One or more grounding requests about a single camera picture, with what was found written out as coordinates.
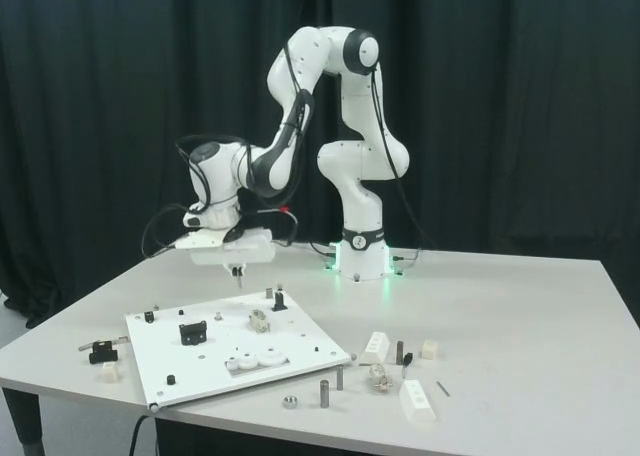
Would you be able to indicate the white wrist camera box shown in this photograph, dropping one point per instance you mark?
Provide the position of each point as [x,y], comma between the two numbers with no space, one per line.
[194,219]

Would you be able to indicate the white holder with holes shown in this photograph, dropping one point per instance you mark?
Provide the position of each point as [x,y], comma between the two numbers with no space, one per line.
[377,349]
[417,401]

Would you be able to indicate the black D-SUB plug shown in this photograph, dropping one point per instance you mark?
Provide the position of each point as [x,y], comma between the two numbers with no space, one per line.
[192,334]

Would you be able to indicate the thin metal pin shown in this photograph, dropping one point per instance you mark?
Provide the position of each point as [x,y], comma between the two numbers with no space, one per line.
[443,388]

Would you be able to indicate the metal BNC plug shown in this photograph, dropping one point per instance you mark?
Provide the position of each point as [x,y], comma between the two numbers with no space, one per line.
[257,321]

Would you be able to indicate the black USB plug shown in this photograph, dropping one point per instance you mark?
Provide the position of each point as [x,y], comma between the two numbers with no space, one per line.
[102,350]

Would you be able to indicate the black Ethernet plug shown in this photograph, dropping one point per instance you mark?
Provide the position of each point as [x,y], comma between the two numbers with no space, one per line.
[148,317]

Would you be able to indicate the white large gear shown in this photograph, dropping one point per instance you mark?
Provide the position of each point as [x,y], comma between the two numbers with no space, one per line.
[272,357]

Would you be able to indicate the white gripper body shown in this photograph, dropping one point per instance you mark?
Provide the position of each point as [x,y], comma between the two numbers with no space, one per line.
[235,256]

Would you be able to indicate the white small gear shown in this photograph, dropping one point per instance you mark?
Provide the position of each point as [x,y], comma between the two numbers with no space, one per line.
[231,363]

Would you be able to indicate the metal nut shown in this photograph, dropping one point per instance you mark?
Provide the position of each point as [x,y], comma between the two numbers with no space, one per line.
[289,402]

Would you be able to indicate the black curtain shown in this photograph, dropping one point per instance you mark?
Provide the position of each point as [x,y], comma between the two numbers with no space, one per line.
[100,101]

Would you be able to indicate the flat white mount plate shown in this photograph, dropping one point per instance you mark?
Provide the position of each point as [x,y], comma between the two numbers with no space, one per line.
[210,239]

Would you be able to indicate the small white cube holder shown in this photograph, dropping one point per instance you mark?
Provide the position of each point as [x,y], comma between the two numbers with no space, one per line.
[111,373]
[431,349]

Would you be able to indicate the thick metal round peg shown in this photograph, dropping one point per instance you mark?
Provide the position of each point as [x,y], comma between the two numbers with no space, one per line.
[323,393]

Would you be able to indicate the white medium gear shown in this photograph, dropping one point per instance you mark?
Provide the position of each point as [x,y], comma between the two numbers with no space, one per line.
[246,361]

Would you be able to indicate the dark metal square peg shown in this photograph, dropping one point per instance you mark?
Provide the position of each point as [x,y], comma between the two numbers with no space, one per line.
[399,352]

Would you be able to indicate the black peg holder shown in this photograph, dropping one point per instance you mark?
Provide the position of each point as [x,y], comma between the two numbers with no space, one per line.
[279,303]

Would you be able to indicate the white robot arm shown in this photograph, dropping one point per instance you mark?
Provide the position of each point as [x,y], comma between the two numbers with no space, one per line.
[360,196]

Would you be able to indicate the black table leg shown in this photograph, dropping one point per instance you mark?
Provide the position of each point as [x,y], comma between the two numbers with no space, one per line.
[22,421]

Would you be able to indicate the white task board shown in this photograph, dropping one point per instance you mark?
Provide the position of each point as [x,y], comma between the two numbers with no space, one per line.
[240,341]

